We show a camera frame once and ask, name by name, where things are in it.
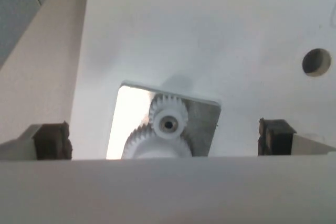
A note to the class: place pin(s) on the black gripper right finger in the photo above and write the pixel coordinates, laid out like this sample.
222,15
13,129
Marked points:
275,137

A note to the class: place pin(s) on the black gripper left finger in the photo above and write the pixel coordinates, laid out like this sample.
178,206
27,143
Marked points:
50,140

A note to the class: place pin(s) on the white medium gear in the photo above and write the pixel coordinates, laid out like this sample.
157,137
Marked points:
155,149

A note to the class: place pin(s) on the white small gear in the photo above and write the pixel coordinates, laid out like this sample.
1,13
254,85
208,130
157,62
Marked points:
160,127

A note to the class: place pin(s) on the white task board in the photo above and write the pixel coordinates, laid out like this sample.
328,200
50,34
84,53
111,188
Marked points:
183,37

